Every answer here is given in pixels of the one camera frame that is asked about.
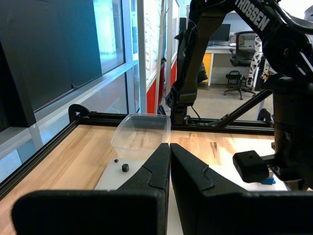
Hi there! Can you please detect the black monitor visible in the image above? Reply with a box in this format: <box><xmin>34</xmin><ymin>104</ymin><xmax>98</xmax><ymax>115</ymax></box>
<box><xmin>209</xmin><ymin>23</ymin><xmax>231</xmax><ymax>47</ymax></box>

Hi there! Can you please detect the white desk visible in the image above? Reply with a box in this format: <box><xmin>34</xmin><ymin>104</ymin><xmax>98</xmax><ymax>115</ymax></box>
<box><xmin>204</xmin><ymin>45</ymin><xmax>261</xmax><ymax>86</ymax></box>

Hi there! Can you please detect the white board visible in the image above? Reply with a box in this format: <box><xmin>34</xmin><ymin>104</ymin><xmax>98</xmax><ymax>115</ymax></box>
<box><xmin>94</xmin><ymin>156</ymin><xmax>288</xmax><ymax>235</ymax></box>

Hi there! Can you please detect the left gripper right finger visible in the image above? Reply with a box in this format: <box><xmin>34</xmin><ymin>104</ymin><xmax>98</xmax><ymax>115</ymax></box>
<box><xmin>170</xmin><ymin>143</ymin><xmax>313</xmax><ymax>235</ymax></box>

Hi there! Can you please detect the black window post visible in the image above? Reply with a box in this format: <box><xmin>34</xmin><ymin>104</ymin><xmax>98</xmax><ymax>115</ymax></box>
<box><xmin>0</xmin><ymin>40</ymin><xmax>37</xmax><ymax>134</ymax></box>

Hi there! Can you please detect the small blue block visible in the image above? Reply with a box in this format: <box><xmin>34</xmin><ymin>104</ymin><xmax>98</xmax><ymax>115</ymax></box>
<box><xmin>260</xmin><ymin>176</ymin><xmax>277</xmax><ymax>186</ymax></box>

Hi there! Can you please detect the black aluminium table frame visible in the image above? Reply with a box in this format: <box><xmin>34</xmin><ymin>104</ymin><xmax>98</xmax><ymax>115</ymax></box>
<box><xmin>0</xmin><ymin>89</ymin><xmax>277</xmax><ymax>196</ymax></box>

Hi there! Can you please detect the clear plastic tub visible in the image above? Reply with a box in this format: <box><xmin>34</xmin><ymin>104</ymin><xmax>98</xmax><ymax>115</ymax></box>
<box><xmin>111</xmin><ymin>113</ymin><xmax>172</xmax><ymax>162</ymax></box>

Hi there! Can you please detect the black office chair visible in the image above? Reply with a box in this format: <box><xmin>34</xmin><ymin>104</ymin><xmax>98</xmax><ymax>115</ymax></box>
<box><xmin>223</xmin><ymin>31</ymin><xmax>257</xmax><ymax>100</ymax></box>

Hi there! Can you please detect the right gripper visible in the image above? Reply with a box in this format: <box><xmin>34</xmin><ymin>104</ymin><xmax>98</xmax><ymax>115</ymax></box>
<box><xmin>232</xmin><ymin>150</ymin><xmax>313</xmax><ymax>190</ymax></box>

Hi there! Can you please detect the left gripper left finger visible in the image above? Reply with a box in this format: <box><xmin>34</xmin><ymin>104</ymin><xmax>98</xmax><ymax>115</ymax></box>
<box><xmin>11</xmin><ymin>142</ymin><xmax>171</xmax><ymax>235</ymax></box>

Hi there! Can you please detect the yellow cabinet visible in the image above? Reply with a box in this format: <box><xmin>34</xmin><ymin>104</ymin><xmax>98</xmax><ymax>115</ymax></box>
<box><xmin>202</xmin><ymin>52</ymin><xmax>212</xmax><ymax>84</ymax></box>

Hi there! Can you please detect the white lattice stand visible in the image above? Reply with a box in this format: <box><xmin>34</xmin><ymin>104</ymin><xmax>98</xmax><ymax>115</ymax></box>
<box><xmin>246</xmin><ymin>34</ymin><xmax>264</xmax><ymax>89</ymax></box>

